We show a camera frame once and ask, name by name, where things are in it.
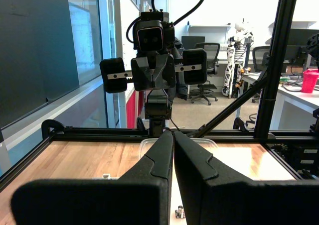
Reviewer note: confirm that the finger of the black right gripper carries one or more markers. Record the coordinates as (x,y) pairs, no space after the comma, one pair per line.
(140,73)
(165,70)

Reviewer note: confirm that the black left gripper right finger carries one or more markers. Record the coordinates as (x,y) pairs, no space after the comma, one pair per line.
(249,202)

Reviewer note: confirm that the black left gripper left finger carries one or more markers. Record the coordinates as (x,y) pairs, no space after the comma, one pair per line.
(99,200)

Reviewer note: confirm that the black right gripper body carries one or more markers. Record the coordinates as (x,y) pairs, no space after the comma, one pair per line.
(194,65)

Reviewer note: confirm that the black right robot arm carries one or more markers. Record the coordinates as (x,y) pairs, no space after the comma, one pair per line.
(158,110)

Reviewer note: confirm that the small blue white connector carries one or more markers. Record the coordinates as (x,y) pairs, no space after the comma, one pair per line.
(106,177)

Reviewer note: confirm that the small dark monitor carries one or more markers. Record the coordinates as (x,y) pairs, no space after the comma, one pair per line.
(193,42)

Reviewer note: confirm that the black mesh office chair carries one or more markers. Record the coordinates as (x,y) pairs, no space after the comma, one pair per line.
(204,93)
(259,58)

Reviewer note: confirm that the white humanoid robot figure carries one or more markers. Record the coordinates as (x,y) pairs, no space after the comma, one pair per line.
(228,75)

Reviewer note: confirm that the white shelf unit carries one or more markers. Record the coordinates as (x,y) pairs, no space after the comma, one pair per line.
(211,32)

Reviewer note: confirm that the red panel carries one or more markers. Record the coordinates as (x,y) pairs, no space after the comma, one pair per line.
(130,110)

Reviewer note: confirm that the clear plastic tub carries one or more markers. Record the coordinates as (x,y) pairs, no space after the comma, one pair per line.
(143,147)

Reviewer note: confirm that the small metal clip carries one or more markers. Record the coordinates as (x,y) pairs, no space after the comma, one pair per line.
(179,213)

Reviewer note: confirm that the cardboard box on desk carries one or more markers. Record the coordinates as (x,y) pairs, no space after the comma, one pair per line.
(294,69)

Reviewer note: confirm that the white desk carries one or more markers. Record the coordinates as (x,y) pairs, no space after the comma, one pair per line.
(289,98)

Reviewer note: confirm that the large dark monitor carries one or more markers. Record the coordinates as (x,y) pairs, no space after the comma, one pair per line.
(301,43)

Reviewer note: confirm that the pink cup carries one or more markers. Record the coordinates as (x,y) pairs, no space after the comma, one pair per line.
(309,81)

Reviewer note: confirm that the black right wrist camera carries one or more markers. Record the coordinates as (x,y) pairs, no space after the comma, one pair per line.
(149,37)

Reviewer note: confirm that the black aluminium frame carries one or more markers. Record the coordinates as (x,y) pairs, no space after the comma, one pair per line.
(274,60)

